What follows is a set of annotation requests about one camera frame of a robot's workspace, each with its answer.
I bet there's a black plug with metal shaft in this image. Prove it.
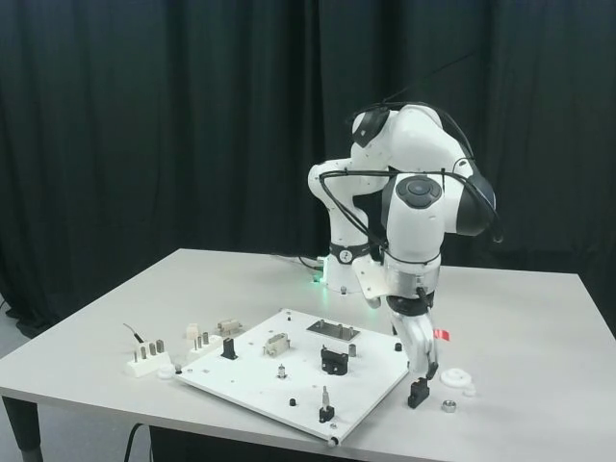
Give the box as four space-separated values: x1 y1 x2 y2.
317 384 337 424

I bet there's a black base cable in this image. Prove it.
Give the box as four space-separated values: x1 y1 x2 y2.
269 252 326 270

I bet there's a black floor cable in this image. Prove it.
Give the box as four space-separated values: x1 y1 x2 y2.
125 422 151 462

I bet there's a black curtain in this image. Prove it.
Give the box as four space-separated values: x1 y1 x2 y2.
0 0 616 347

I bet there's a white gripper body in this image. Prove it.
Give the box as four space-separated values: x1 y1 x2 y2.
391 310 439 377

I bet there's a small white peg holder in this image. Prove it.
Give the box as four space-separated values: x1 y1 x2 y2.
188 339 227 360

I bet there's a black table leg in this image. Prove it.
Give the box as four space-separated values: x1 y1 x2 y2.
2 395 40 462

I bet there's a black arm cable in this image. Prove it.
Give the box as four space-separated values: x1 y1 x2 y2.
315 166 505 270

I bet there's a large white peg holder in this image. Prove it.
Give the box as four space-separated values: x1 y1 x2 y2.
124 352 173 381

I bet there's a black cabinet under table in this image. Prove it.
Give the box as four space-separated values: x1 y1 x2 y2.
148 425 347 462

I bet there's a white task board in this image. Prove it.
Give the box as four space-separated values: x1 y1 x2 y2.
173 307 410 447

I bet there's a thin black rod red tag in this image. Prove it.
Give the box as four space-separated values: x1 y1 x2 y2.
425 328 453 370

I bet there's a black plug with thin wire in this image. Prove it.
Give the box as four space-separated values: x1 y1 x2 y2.
122 322 149 346

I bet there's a flat white mounting plate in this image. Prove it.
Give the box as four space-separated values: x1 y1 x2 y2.
349 259 390 309

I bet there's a black overhead cable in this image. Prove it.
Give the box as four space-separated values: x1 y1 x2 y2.
379 51 477 105

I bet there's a black D-SUB plug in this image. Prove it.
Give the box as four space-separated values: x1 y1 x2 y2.
406 376 431 410

